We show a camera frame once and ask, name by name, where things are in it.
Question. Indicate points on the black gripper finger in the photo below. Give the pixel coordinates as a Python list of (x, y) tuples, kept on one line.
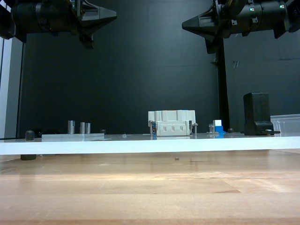
[(103, 15), (87, 38), (213, 45), (201, 24)]

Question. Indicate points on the blue and white connector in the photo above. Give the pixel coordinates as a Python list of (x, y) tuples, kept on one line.
[(218, 129)]

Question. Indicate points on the white multi-pin connector housing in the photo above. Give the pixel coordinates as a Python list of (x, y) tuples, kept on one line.
[(172, 127)]

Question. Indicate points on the narrow grey metal bar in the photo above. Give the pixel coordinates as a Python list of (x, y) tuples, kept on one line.
[(88, 129), (82, 128)]

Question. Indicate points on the small clear plastic part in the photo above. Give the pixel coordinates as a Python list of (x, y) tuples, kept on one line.
[(124, 135)]

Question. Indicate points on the black rubber board foot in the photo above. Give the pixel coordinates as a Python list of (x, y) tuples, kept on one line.
[(28, 157)]

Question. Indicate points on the clear plastic container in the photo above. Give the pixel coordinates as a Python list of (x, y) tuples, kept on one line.
[(288, 124)]

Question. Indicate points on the black metal frame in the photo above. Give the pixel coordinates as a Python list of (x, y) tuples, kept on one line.
[(223, 93)]

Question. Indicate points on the silver pan-head screw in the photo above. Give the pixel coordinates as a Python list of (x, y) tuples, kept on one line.
[(152, 127), (211, 128), (195, 128)]

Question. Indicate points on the black plastic holder block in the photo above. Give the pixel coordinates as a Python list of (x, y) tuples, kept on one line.
[(255, 112)]

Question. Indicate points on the white taskboard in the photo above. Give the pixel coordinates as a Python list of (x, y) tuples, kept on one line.
[(150, 145)]

